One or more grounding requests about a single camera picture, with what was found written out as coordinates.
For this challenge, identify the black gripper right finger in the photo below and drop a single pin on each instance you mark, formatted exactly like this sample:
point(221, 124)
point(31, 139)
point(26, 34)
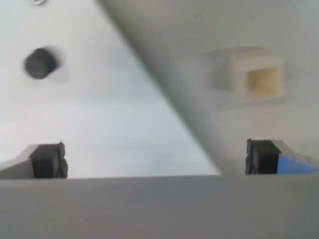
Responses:
point(264, 159)

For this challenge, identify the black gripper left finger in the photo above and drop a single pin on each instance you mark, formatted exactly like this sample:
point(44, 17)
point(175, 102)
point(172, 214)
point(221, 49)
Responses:
point(47, 161)

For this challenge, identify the white task board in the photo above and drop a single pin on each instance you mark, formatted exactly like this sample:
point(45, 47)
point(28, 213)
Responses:
point(87, 112)

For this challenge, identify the white square hole holder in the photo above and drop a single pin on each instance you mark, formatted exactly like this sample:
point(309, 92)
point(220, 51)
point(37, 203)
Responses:
point(239, 74)

